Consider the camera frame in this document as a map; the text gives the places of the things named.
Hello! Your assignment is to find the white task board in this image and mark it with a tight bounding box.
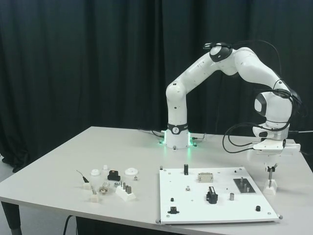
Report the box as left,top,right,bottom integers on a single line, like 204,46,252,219
156,167,283,225

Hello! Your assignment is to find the black looped wrist cable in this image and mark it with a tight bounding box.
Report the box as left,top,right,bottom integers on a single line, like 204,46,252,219
222,123,256,154

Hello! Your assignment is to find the black base cable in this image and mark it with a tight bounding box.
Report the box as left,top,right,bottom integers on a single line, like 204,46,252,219
138,128,165,137

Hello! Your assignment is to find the black curtain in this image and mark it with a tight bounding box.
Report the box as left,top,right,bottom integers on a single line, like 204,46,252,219
0,0,313,173

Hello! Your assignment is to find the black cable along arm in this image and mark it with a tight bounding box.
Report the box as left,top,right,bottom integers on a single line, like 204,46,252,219
204,42,309,134

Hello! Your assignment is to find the black table leg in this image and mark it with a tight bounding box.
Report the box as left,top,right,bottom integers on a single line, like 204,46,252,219
1,202,22,235

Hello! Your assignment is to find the black D-SUB plug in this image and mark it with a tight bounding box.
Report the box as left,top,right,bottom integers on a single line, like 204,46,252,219
107,170,121,181

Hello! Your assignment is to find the black Ethernet plug with cable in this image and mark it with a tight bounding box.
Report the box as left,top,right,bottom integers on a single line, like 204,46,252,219
76,169,90,184

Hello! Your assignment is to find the thick black floor cable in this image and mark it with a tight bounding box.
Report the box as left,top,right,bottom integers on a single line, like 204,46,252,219
64,214,76,235

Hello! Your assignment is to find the small white peg holder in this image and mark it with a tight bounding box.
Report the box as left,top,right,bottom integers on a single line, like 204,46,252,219
263,180,278,195

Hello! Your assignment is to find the long white peg holder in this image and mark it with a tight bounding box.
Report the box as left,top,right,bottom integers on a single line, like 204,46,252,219
114,187,136,203

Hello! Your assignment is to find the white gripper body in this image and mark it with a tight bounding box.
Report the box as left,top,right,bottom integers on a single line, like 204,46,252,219
247,143,301,164

